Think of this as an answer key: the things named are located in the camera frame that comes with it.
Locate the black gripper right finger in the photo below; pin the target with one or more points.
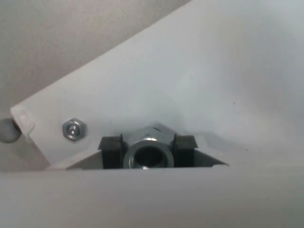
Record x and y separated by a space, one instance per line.
184 153

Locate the white task board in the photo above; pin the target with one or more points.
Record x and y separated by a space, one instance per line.
166 83

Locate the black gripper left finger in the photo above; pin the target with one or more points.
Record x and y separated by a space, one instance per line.
111 153

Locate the metal hex bolt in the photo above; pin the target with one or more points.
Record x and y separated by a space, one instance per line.
147 131

